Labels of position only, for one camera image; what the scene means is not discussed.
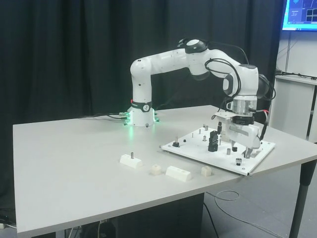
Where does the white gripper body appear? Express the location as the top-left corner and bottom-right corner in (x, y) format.
(228, 123), (263, 153)

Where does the white long peg holder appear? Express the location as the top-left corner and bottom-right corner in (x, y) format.
(165, 165), (193, 183)
(119, 153), (144, 170)

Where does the thin black rod red tag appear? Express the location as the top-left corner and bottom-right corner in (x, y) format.
(257, 109), (270, 140)

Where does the black D-SUB plug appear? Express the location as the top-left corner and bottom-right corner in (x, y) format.
(208, 130), (219, 152)

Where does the flat white mounting plate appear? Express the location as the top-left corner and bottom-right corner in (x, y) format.
(212, 112), (237, 120)

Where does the small cream plug holder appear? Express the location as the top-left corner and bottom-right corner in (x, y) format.
(149, 164), (162, 176)
(200, 165), (214, 177)

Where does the white task board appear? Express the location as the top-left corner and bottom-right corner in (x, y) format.
(159, 123), (276, 177)

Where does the white cabinet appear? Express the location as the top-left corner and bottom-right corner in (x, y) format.
(268, 73), (317, 144)

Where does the dark table leg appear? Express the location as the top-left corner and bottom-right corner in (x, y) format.
(289, 158), (314, 238)

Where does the blue screen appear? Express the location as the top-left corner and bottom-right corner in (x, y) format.
(281, 0), (317, 32)

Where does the black curtain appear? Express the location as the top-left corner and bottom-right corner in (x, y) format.
(0, 0), (283, 219)

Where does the grey floor cable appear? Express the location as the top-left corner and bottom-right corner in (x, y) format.
(214, 189), (294, 225)

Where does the black floor cable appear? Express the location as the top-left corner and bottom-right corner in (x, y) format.
(203, 195), (225, 238)

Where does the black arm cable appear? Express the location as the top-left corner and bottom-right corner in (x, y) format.
(177, 37), (251, 112)

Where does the black base cable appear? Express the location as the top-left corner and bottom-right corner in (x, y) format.
(84, 112), (129, 121)

